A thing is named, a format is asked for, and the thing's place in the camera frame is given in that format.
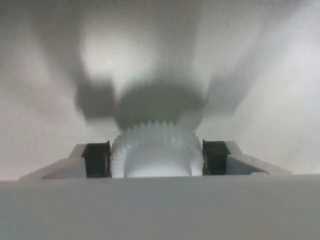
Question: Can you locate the white medium gear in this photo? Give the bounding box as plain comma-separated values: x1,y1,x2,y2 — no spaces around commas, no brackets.
110,120,203,179

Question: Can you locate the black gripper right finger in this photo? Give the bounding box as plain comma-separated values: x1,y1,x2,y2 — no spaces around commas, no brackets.
201,139,294,176

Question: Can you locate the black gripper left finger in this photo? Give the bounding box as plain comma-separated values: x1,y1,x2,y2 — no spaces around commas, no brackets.
18,141,112,180

